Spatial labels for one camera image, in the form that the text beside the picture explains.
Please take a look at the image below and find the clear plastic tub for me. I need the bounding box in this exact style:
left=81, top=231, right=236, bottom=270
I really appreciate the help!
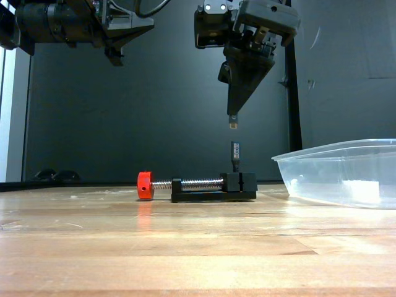
left=271, top=138, right=396, bottom=210

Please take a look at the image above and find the upright black USB adapter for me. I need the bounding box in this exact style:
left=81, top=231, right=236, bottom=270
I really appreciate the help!
left=229, top=141, right=241, bottom=174

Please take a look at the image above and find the black vise with red knob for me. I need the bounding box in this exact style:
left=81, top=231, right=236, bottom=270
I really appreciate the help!
left=137, top=171, right=258, bottom=204

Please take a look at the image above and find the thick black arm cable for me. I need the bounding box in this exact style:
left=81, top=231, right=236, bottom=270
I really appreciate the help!
left=136, top=0, right=171, bottom=18

